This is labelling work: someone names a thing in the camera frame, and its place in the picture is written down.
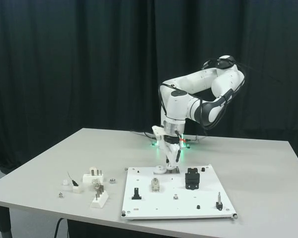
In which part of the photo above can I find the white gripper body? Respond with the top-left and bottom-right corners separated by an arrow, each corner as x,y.
163,143 -> 182,170

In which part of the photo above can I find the black rod with red tag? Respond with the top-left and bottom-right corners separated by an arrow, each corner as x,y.
175,131 -> 187,162

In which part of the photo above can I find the black D-SUB plug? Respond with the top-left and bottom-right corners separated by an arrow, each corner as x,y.
184,168 -> 201,191

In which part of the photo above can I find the white task board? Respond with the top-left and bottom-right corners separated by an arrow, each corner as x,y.
121,164 -> 238,221

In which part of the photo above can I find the white wedge peg holder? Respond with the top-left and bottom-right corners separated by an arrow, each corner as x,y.
89,192 -> 109,209

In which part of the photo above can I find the white block peg holder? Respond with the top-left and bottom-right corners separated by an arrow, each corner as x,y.
82,173 -> 105,184

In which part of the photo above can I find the black curtain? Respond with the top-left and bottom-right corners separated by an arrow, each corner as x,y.
0,0 -> 298,172

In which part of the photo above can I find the black table leg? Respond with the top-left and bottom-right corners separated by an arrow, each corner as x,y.
0,203 -> 10,238

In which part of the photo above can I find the silver wrist ring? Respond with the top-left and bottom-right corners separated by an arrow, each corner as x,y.
163,120 -> 185,136

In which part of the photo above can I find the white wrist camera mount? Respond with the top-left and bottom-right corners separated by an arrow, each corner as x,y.
151,125 -> 166,139

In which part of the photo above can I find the black cable on table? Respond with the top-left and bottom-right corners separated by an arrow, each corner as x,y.
130,130 -> 156,139

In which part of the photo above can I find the black plug with thin cable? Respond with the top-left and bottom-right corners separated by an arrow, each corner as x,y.
67,171 -> 79,188

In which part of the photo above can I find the black cable under table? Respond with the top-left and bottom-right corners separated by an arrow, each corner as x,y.
55,217 -> 68,238

